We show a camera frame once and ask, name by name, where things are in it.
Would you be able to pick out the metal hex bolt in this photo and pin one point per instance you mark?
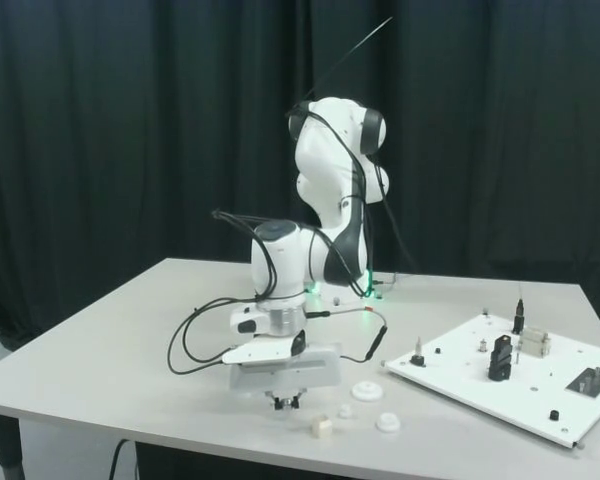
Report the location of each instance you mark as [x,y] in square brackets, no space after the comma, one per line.
[285,404]

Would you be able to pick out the black table leg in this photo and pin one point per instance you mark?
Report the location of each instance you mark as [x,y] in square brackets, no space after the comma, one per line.
[0,445]

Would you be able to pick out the white large gear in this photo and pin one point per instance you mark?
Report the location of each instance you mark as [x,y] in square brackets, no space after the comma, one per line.
[367,391]

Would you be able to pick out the white medium gear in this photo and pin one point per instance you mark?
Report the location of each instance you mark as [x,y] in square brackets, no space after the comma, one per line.
[387,422]

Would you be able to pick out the black D-SUB plug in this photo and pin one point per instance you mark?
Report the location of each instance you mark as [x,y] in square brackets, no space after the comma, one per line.
[500,360]

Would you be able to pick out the cream cube holder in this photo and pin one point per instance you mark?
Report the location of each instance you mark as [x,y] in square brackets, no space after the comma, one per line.
[321,426]

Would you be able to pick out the white task board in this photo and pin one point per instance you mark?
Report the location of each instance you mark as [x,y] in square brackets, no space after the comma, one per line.
[480,385]

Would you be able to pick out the black curtain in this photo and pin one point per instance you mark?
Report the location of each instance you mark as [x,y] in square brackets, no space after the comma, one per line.
[105,125]

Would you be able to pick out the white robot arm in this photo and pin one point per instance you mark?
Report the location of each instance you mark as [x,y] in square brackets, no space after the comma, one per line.
[320,150]

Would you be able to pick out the white small gear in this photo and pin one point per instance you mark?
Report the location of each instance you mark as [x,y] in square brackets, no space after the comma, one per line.
[345,411]

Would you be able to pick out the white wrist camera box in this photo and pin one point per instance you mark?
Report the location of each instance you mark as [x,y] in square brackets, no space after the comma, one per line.
[245,320]

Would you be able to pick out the flat white mounting plate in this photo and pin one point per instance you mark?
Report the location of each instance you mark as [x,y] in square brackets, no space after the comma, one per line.
[260,356]

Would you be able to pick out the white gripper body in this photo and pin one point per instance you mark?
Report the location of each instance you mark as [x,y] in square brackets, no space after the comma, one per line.
[310,370]

